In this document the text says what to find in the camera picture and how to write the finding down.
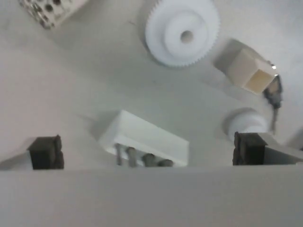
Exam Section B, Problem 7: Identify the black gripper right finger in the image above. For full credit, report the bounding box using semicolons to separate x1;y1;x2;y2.
233;131;303;166

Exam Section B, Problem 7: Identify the white medium gear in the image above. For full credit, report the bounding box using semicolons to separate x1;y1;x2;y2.
223;107;273;142

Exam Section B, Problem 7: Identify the white round peg holder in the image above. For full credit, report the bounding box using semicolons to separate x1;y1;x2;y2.
98;109;190;167

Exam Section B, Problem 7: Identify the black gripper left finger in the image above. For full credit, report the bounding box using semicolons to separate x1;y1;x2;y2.
0;134;65;170

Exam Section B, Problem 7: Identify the white square plug holder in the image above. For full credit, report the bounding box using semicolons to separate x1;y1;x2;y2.
214;38;278;95

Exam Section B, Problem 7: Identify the metal round peg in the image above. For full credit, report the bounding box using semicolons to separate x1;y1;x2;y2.
143;153;156;167
157;158;173;167
115;144;122;166
126;147;136;167

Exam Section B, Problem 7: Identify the black USB plug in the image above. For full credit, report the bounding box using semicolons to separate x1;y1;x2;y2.
263;63;284;133

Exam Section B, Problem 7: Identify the white waterproof plug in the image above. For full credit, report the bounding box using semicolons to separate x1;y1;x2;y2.
18;0;89;31

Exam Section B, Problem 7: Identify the white large gear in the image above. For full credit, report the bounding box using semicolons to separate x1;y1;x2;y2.
144;0;221;69

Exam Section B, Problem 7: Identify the white task board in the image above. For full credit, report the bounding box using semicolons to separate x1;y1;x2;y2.
285;127;303;152

